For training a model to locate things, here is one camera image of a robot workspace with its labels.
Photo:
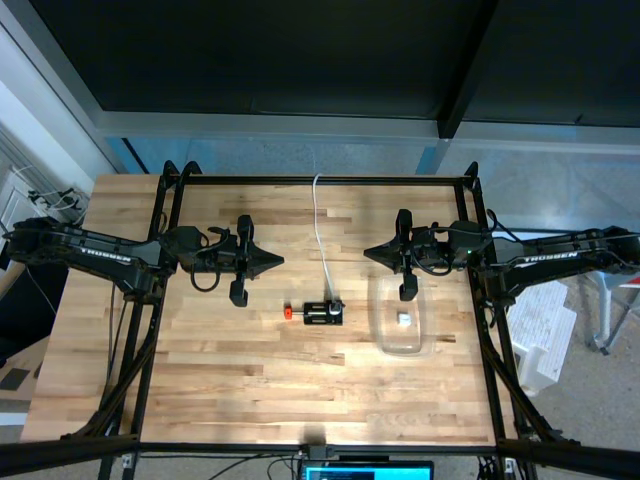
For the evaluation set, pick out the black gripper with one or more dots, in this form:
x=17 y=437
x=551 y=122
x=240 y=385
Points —
x=407 y=250
x=242 y=265

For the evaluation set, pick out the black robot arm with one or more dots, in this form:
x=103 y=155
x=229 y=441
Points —
x=550 y=257
x=105 y=252

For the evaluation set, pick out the small white block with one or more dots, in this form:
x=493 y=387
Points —
x=404 y=318

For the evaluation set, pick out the black clamp with red knob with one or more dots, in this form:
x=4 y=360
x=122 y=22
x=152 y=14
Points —
x=315 y=314

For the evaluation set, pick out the clear plastic tub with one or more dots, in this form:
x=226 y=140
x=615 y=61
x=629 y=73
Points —
x=400 y=345

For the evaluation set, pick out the white foam block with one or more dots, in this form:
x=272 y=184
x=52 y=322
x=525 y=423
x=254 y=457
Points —
x=545 y=325

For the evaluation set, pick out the black pillar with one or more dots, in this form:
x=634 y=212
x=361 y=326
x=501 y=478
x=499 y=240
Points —
x=465 y=75

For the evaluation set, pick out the laptop screen with blue edge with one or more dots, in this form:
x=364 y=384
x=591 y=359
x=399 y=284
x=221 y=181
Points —
x=365 y=472

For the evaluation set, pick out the grey metal stand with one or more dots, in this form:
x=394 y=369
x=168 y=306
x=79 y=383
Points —
x=604 y=320

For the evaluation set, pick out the brown cardboard box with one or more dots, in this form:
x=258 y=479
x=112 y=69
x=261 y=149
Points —
x=25 y=360

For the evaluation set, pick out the black metal frame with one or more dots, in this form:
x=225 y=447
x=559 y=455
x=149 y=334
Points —
x=250 y=180

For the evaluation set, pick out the small black camera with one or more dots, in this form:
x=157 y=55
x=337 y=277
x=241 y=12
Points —
x=315 y=450

